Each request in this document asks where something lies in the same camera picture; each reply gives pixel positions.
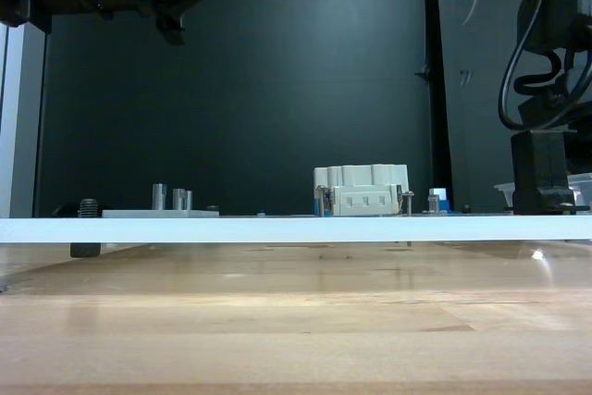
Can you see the white mounting board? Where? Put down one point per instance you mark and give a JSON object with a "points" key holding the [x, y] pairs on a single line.
{"points": [[296, 230]]}

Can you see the clear plastic tub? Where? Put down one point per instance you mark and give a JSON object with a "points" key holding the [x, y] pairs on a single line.
{"points": [[504, 189]]}

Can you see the small silver socket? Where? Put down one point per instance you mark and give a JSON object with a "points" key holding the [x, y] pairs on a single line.
{"points": [[435, 203]]}

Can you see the grey aluminium partition frame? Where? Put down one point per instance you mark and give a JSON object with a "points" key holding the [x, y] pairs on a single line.
{"points": [[28, 136]]}

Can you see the black screw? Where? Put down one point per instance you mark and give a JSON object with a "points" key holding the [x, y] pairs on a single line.
{"points": [[467, 208], [90, 209]]}

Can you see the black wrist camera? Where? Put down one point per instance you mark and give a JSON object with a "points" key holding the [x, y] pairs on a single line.
{"points": [[548, 110]]}

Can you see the silver metal bar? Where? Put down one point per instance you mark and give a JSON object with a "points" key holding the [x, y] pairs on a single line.
{"points": [[159, 196], [179, 201]]}

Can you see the black vertical post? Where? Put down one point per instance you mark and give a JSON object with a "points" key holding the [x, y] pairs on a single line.
{"points": [[435, 136]]}

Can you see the beige HAN10E hub socket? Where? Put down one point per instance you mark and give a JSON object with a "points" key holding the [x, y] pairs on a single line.
{"points": [[365, 182]]}

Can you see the black plastic socket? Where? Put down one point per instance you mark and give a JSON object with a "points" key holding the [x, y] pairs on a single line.
{"points": [[538, 173]]}

